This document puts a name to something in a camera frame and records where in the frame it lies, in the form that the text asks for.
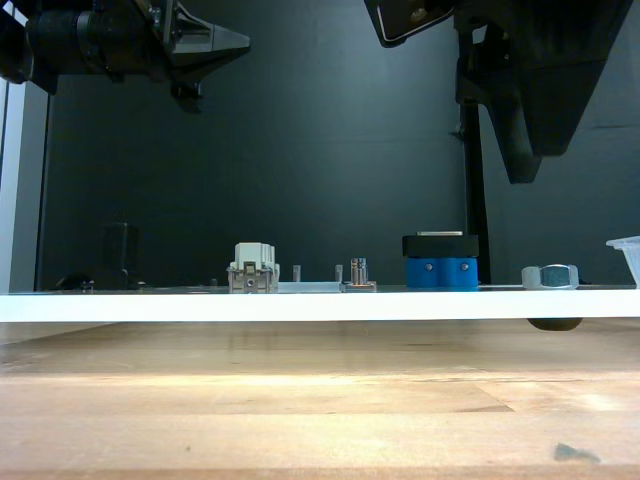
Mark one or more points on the beige connector housing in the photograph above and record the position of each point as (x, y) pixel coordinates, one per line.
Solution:
(252, 260)

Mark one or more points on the black connector socket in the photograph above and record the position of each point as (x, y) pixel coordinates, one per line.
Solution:
(117, 250)

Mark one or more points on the blue and black connector housing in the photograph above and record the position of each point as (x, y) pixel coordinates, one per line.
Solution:
(425, 275)

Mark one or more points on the small metal pin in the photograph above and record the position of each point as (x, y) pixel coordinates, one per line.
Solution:
(338, 274)
(296, 274)

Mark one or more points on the black vertical post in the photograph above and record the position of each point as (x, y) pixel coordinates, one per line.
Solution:
(475, 225)

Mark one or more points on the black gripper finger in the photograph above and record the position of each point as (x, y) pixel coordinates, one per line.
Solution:
(555, 110)
(200, 62)
(200, 35)
(517, 160)

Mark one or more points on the white board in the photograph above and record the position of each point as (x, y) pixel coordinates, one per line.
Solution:
(320, 307)

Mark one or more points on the small metal round connector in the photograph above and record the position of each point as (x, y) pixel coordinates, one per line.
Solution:
(358, 272)

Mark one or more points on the white terminal bar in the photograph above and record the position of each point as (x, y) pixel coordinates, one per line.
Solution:
(310, 287)

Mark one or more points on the clear plastic tub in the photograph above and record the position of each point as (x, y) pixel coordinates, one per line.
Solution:
(631, 250)

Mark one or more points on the silver M12 hex nut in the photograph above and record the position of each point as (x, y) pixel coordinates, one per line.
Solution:
(532, 277)

